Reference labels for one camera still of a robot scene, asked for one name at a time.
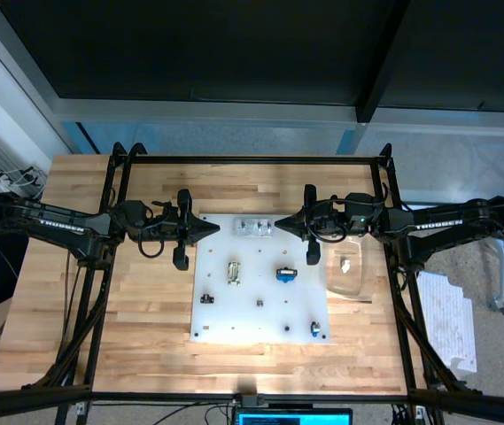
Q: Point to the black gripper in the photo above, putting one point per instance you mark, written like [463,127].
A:
[180,259]
[312,256]

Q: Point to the RJ45 connector plug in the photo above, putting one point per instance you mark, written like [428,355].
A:
[315,329]

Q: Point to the clear acrylic block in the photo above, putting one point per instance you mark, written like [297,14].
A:
[253,228]

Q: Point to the black aluminium frame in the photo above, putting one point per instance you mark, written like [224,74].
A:
[251,158]

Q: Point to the laptop with blue screen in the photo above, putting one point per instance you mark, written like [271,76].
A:
[293,418]

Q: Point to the clear plastic tub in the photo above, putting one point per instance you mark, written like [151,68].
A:
[344,288]

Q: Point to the grey connector housing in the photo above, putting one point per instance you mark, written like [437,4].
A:
[233,272]

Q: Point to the white taskboard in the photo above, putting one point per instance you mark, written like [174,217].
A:
[251,265]

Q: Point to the white foam packaging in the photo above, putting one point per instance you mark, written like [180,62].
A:
[448,323]

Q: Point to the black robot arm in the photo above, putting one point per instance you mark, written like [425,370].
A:
[63,226]
[437,225]

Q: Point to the small black clamp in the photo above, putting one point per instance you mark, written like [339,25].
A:
[207,299]

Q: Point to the black pillar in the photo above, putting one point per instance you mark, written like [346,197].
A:
[384,57]

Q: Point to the blue black connector mount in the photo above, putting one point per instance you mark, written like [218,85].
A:
[286,276]

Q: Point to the small white connector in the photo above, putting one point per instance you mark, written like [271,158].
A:
[345,265]

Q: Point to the small black camera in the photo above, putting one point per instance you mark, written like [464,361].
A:
[248,400]

